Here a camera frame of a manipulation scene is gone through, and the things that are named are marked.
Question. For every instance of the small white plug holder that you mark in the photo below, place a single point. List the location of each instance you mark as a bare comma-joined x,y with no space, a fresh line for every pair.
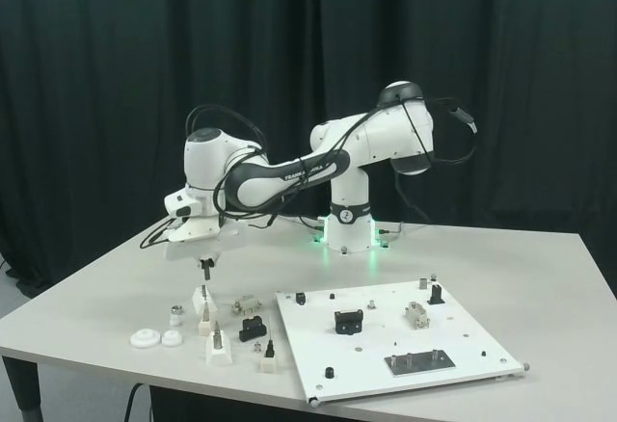
269,365

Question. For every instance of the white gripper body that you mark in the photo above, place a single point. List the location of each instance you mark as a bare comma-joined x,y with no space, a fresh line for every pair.
193,251

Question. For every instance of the thick metal round peg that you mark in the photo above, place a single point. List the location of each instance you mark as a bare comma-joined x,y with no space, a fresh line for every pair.
220,341

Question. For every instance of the black curtain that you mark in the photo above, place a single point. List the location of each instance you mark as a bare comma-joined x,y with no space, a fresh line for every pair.
96,104

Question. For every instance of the white medium gear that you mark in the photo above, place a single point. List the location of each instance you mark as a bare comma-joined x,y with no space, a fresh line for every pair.
172,338

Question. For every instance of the beige metal plug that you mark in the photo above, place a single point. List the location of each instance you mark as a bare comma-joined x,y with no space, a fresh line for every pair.
241,307

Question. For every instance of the white round peg holder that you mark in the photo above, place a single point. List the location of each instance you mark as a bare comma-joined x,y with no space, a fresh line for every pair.
217,355

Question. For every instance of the white task board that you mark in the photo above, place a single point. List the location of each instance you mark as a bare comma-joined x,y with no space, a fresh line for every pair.
385,340

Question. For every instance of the dark table leg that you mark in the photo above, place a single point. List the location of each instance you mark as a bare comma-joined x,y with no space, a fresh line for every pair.
21,388

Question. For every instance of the metal BNC plug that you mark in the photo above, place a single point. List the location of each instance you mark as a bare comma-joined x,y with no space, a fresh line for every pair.
258,346

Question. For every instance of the white square peg holder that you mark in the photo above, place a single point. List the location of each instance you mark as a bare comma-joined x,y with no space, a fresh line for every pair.
198,302

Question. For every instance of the metal bolt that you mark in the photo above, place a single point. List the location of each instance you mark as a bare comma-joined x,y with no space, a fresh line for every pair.
207,313

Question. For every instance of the small white bolt holder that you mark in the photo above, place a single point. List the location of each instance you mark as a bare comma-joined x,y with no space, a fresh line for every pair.
205,329

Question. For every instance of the white large gear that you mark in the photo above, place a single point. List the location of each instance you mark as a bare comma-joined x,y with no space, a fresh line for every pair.
144,337

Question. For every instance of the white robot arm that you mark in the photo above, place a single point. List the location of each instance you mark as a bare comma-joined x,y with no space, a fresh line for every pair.
347,186

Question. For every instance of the metal nut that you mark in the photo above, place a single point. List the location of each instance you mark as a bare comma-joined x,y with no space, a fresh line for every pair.
177,309

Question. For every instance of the black D-SUB plug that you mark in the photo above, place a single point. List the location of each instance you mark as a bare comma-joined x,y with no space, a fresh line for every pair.
251,329

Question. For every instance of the white small gear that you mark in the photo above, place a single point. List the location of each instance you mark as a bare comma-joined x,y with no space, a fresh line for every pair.
174,320

